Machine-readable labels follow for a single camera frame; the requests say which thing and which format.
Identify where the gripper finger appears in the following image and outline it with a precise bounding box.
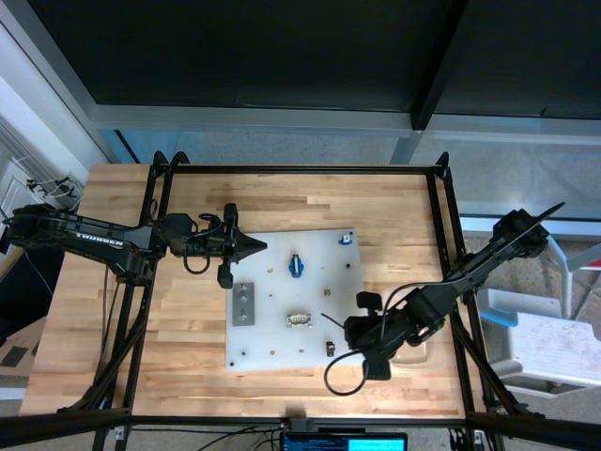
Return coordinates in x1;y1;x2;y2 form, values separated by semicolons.
235;226;269;247
346;333;378;353
344;316;375;336
234;245;269;266

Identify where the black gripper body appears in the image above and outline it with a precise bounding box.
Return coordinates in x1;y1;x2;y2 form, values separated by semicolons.
189;203;239;289
356;290;412;382

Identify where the black USB connector with cable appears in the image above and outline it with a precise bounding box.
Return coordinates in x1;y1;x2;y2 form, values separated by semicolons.
320;311;349;330

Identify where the clear plastic container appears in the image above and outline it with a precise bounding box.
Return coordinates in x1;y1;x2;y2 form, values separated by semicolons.
380;286;429;366

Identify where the grey metal plate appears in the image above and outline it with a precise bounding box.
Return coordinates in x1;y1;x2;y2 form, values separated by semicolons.
231;282;256;327

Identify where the white board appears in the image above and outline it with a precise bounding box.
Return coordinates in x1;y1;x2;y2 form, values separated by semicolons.
225;226;377;373

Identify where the laptop screen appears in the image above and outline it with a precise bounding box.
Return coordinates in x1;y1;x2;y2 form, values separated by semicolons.
280;431;408;451

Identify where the black case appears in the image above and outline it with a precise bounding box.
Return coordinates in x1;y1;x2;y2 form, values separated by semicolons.
0;243;65;347

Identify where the brown cardboard box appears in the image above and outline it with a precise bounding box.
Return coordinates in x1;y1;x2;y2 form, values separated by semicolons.
0;317;48;400

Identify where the grey table camera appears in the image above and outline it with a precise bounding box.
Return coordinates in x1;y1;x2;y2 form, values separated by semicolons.
285;407;315;431

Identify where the silver partition frame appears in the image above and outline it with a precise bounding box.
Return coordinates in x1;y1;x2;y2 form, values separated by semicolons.
0;0;601;142

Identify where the black table frame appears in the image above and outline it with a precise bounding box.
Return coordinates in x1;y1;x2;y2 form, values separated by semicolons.
0;149;601;451

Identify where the white chair frame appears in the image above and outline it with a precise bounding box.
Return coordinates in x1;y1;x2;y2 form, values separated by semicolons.
547;232;601;320

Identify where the white cable bundle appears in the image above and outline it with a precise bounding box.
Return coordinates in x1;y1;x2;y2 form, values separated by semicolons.
25;176;81;201

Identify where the black partition post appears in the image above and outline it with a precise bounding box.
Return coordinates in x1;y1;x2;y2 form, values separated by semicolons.
410;0;469;132

